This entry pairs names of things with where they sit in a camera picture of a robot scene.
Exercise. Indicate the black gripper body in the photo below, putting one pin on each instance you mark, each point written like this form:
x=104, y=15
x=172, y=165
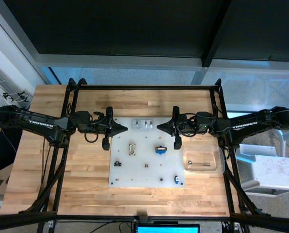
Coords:
x=183, y=126
x=98, y=126

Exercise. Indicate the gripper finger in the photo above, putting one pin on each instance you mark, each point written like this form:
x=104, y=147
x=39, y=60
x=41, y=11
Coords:
x=117, y=131
x=117, y=126
x=167, y=124
x=167, y=129

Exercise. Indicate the silver M12 hex nut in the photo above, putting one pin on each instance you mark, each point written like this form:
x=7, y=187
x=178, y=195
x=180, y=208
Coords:
x=189, y=162

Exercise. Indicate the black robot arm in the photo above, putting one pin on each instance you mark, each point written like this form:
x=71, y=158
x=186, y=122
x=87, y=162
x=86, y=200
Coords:
x=41, y=123
x=246, y=125

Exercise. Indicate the grey rectangular connector housing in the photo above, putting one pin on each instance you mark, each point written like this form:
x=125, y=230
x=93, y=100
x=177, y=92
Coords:
x=132, y=148

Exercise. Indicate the clear block with metal pins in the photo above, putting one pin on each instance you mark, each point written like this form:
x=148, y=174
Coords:
x=142, y=126

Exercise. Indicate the clear plastic tub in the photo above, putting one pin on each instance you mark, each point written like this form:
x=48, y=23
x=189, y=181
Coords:
x=207, y=155

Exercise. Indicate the white task board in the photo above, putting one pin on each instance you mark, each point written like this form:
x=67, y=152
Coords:
x=139, y=174

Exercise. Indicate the blue and white socket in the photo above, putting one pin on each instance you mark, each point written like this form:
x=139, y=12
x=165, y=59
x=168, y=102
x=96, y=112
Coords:
x=176, y=179

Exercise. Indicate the blue lit screen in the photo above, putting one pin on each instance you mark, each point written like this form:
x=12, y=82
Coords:
x=167, y=228

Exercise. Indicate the white plastic chair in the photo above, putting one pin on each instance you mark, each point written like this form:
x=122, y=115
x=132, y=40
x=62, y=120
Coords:
x=273, y=170

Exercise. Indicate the blue round connector mount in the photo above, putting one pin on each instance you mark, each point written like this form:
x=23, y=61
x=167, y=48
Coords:
x=160, y=151

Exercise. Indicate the black table frame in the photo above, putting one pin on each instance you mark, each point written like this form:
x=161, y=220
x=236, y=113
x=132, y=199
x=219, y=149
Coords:
x=144, y=88

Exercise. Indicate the black table-level camera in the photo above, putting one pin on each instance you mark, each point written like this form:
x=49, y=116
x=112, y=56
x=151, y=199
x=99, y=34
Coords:
x=144, y=219

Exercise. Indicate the grey metal chair frame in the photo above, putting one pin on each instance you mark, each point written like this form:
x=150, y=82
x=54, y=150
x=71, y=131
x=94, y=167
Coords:
x=286, y=138

